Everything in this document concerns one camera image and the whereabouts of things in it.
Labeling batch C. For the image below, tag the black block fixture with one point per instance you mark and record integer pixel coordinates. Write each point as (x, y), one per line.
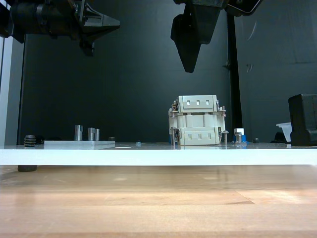
(303, 119)

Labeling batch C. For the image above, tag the black rubber board foot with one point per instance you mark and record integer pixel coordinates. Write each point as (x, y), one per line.
(27, 168)

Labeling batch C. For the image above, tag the grey metal peg plate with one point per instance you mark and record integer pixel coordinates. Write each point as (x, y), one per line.
(71, 144)

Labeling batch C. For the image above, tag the white board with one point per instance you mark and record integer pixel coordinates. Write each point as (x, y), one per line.
(158, 156)

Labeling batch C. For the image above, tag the beige HAN10E hub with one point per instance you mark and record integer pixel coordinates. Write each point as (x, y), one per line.
(198, 136)

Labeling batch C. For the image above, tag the grey window frame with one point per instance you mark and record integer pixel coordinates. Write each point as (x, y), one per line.
(10, 99)

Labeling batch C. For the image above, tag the beige HAN10E connector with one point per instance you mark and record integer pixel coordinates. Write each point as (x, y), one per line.
(198, 104)

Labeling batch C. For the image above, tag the clear plastic tub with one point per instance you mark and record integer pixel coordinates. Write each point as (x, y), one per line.
(284, 131)

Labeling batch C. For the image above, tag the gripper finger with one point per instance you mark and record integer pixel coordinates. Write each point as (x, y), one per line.
(205, 22)
(110, 22)
(189, 54)

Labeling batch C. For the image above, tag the black upright post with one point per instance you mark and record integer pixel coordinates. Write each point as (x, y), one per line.
(235, 99)

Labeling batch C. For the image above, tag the blue white small socket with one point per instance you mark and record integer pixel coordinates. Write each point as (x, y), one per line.
(239, 130)

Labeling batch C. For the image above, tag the black board screw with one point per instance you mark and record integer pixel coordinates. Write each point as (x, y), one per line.
(255, 140)
(30, 141)
(112, 138)

